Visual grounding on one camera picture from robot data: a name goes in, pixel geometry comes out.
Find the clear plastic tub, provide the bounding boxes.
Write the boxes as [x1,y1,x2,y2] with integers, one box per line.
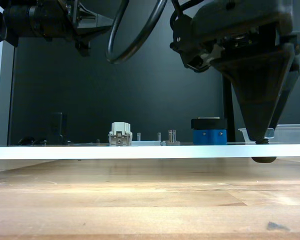
[237,124,300,145]

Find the blue and black connector socket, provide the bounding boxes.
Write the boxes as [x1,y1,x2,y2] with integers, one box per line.
[190,115,228,146]

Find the black rubber foot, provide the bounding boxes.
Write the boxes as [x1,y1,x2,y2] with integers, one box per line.
[250,156,278,165]

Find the small silver metal connector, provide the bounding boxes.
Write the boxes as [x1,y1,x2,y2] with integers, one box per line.
[161,129,181,147]

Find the grey rectangular connector housing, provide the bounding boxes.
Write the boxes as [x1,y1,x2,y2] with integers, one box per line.
[107,121,133,147]

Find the white board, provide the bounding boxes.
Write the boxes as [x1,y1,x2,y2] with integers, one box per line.
[0,142,300,161]

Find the clear acrylic block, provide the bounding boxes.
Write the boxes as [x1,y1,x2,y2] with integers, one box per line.
[131,140,164,147]

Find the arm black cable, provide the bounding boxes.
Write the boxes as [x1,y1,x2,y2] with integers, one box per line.
[104,0,169,65]

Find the black wall post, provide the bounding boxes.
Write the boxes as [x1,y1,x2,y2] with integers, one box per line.
[221,72,236,144]

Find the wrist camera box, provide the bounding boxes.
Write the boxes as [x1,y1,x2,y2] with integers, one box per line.
[168,13,217,74]

